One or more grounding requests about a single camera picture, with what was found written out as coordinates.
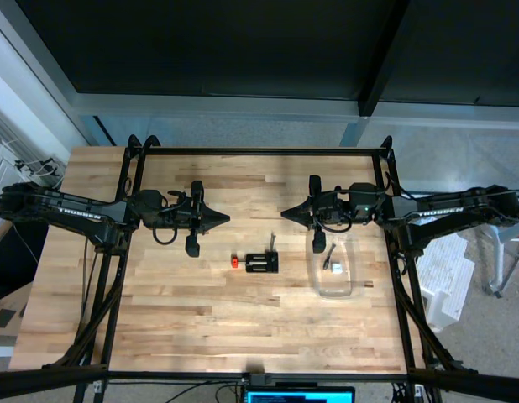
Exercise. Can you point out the thin grey metal piece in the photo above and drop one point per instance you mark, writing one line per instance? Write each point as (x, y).
(272, 243)

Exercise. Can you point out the cardboard box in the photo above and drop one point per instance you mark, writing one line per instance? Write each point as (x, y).
(7, 302)

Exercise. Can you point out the black camera on frame mount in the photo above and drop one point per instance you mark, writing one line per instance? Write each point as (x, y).
(257, 378)

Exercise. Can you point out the laptop screen with blue edge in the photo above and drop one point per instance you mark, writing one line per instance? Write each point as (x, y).
(297, 396)

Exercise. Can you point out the white frame bracket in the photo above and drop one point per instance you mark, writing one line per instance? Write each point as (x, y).
(419, 390)
(98, 387)

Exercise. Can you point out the small white connector housing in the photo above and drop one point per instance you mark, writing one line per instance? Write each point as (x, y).
(337, 268)

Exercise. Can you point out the white stepped foam block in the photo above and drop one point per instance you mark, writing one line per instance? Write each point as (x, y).
(444, 285)

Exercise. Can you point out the grey metal stand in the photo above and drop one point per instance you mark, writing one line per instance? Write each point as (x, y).
(496, 260)

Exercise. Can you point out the black clamp with orange knob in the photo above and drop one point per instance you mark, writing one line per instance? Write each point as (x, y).
(261, 263)

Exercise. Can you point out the clear plastic tub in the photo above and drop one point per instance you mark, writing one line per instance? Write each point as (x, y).
(335, 294)

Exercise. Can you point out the black metal table frame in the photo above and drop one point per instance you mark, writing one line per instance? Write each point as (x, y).
(259, 152)

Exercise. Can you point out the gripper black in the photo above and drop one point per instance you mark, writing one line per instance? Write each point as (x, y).
(196, 218)
(330, 209)

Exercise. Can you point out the black bin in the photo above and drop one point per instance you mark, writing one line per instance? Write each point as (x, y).
(16, 260)

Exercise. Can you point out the black overhead post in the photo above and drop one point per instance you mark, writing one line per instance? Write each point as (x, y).
(381, 63)

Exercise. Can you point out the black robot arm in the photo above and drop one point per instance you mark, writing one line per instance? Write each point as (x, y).
(440, 212)
(74, 210)

